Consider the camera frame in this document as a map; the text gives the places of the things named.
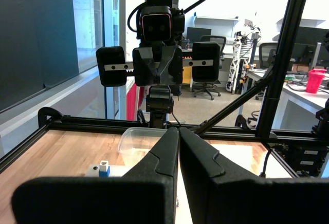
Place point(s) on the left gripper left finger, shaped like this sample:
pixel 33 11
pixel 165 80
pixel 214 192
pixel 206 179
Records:
pixel 102 201

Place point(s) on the blue and white connector block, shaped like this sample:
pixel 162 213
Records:
pixel 104 173

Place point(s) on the white desk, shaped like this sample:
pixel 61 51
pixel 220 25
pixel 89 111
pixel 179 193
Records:
pixel 303 100

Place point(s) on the red plastic bin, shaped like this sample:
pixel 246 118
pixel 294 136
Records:
pixel 314 80

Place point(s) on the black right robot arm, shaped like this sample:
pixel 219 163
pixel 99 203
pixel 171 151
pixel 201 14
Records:
pixel 159 98

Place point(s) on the black computer monitor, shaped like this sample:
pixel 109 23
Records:
pixel 200 32
pixel 303 46

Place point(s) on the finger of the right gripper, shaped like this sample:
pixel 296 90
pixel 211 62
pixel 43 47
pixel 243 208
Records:
pixel 172 67
pixel 144 67

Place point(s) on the black office chair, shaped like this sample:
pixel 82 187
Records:
pixel 267 54
pixel 207 90

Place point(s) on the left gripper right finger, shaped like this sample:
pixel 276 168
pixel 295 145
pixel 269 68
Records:
pixel 244 201

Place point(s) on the red cabinet panel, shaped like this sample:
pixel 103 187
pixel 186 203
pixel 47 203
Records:
pixel 131 103

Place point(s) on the white desk shelf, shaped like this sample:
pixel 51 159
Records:
pixel 218 21

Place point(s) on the white lattice stand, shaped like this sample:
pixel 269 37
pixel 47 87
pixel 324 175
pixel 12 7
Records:
pixel 235 62

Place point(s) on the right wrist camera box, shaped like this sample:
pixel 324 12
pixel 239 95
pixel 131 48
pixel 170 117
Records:
pixel 155 23

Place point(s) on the black aluminium frame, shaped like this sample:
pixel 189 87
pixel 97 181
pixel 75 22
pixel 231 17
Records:
pixel 282 54

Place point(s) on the yellow cabinet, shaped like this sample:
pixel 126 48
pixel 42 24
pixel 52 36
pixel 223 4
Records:
pixel 187 77

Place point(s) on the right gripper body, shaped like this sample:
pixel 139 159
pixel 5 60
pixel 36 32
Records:
pixel 111 66

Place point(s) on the clear plastic tub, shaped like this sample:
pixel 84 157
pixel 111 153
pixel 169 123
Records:
pixel 133 141

